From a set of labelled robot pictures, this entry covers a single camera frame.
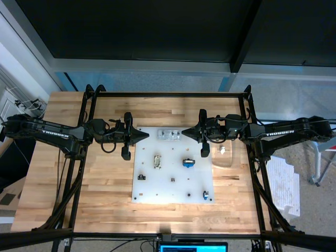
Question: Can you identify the cardboard box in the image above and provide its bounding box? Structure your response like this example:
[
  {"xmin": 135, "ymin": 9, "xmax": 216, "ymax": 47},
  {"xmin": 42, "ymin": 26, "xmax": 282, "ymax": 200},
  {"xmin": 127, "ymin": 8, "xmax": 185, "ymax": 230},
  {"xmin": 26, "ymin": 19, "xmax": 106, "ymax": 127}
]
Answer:
[{"xmin": 0, "ymin": 176, "xmax": 27, "ymax": 211}]

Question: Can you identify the grey metal stand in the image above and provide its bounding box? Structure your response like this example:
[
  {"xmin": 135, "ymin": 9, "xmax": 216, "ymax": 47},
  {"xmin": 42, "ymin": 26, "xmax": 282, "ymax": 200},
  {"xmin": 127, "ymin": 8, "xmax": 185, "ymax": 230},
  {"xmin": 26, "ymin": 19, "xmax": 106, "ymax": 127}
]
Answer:
[{"xmin": 307, "ymin": 143, "xmax": 336, "ymax": 187}]

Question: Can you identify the white task board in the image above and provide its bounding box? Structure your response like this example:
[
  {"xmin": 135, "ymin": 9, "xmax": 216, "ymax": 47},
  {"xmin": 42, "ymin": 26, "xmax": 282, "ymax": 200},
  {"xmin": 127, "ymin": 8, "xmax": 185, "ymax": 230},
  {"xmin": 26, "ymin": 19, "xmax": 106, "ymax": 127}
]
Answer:
[{"xmin": 131, "ymin": 127, "xmax": 215, "ymax": 204}]

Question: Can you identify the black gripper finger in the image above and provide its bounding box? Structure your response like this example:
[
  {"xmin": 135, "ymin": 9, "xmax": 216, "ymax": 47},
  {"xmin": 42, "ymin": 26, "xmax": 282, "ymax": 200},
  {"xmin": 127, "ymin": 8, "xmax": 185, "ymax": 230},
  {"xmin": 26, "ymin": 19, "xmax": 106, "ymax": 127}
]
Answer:
[
  {"xmin": 181, "ymin": 123, "xmax": 202, "ymax": 133},
  {"xmin": 131, "ymin": 127, "xmax": 150, "ymax": 136},
  {"xmin": 181, "ymin": 132, "xmax": 202, "ymax": 144},
  {"xmin": 131, "ymin": 135, "xmax": 150, "ymax": 145}
]

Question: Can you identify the laptop screen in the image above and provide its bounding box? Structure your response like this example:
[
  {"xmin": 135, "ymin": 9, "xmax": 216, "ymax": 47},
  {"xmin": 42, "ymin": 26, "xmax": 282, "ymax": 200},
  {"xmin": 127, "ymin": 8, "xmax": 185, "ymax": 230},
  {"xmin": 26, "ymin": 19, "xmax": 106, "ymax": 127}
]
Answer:
[{"xmin": 156, "ymin": 241, "xmax": 228, "ymax": 252}]

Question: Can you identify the white coiled cable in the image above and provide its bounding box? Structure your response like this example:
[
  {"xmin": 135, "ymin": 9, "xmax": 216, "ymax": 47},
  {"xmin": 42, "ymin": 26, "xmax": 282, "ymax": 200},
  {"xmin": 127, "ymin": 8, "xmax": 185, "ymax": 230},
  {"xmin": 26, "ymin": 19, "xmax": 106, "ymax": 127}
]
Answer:
[{"xmin": 14, "ymin": 98, "xmax": 44, "ymax": 111}]

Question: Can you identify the clear plastic tub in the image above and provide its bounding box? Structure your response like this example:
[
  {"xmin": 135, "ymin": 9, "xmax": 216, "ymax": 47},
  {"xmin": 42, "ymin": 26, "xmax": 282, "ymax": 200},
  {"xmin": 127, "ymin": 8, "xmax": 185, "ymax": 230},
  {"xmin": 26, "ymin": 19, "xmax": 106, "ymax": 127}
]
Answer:
[{"xmin": 211, "ymin": 140, "xmax": 235, "ymax": 169}]

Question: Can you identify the black computer monitor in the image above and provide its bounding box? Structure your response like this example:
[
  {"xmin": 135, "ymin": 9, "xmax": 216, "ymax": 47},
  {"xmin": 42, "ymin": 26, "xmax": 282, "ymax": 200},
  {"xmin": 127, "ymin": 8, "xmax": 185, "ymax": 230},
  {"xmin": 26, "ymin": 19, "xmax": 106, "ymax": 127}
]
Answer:
[{"xmin": 0, "ymin": 138, "xmax": 36, "ymax": 191}]

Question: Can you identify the black aluminium frame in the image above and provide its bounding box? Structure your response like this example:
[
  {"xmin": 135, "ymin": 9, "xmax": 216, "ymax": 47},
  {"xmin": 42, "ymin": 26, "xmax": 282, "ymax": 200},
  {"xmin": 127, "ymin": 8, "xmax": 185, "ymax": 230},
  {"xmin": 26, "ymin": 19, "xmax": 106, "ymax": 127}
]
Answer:
[{"xmin": 0, "ymin": 83, "xmax": 336, "ymax": 252}]

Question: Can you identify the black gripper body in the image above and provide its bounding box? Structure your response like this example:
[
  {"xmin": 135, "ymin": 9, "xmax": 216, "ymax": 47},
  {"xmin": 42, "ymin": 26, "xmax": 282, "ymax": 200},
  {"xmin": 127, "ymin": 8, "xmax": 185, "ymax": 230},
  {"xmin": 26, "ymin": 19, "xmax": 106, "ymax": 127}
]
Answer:
[
  {"xmin": 198, "ymin": 109, "xmax": 212, "ymax": 158},
  {"xmin": 115, "ymin": 112, "xmax": 133, "ymax": 161}
]

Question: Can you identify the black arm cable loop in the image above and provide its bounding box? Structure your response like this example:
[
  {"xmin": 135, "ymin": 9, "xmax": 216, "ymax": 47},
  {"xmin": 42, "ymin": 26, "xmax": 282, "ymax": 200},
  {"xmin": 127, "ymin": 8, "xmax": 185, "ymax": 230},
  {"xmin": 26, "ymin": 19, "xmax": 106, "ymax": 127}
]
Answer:
[
  {"xmin": 100, "ymin": 141, "xmax": 117, "ymax": 154},
  {"xmin": 204, "ymin": 117, "xmax": 228, "ymax": 144}
]

